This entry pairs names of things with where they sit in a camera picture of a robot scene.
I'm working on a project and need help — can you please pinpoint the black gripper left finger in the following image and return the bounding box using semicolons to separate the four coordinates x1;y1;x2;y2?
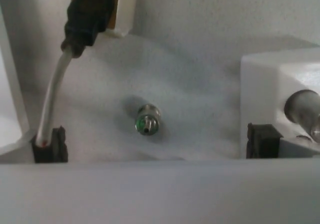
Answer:
0;125;69;164

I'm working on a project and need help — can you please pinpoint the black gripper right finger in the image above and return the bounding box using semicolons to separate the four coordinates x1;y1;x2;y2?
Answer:
246;123;320;160

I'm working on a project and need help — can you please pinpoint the metal BNC plug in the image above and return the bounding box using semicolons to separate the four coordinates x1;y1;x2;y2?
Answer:
133;103;166;136

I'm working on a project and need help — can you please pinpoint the metal round peg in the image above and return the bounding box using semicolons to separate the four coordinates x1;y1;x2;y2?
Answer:
283;90;320;144

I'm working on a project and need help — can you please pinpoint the white peg holder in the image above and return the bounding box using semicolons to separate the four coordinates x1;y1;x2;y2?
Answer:
239;53;320;159

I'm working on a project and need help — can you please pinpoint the small white USB plug holder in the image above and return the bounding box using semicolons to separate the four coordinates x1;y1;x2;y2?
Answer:
72;0;140;38

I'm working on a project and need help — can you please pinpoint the black USB plug with cable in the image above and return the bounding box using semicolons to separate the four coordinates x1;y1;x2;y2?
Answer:
37;0;116;147

